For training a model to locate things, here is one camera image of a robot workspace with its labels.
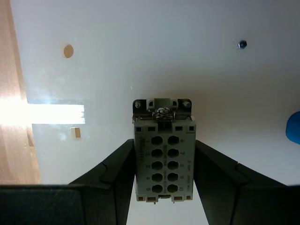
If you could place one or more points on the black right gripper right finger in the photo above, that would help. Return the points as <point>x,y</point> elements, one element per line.
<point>246,204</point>

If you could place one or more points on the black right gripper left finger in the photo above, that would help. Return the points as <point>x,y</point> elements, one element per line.
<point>70,204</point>

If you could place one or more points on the grey HAN10E connector insert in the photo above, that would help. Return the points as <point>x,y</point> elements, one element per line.
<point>165,161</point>

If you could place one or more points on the blue round socket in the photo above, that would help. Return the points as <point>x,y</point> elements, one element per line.
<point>294,127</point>

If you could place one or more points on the black screw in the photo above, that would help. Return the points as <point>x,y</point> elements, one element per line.
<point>242,44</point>

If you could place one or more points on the white task board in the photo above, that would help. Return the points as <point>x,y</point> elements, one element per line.
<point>164,58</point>

